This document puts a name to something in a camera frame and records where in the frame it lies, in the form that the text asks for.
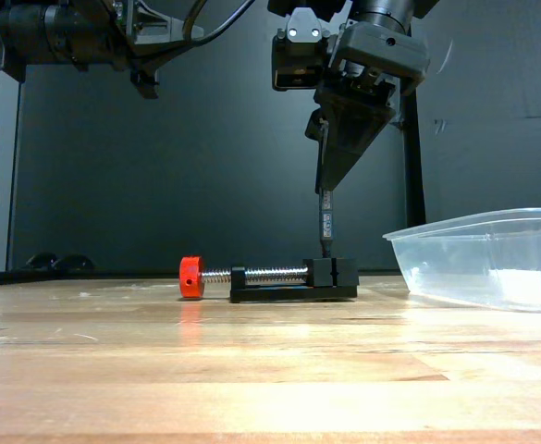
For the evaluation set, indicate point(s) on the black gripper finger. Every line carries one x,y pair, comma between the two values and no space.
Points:
159,53
348,134
159,30
313,127

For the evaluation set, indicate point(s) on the clear plastic container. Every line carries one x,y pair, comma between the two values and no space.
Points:
436,259

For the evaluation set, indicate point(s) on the small white block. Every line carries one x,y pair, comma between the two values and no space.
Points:
520,284

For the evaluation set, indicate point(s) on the black USB-C connector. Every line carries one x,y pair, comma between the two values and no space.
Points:
326,201

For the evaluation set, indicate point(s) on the black metal frame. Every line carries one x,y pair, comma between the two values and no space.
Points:
413,185

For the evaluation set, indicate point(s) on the black vise with orange knob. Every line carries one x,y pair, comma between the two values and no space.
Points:
335,277

